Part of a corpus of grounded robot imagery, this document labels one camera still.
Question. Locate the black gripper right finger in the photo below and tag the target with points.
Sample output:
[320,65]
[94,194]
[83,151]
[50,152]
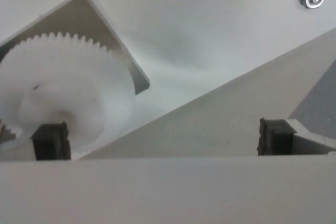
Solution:
[275,140]

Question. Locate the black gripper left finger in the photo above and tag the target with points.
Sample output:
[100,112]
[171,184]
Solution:
[51,142]

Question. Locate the white large gear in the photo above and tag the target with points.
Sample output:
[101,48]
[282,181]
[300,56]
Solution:
[65,77]

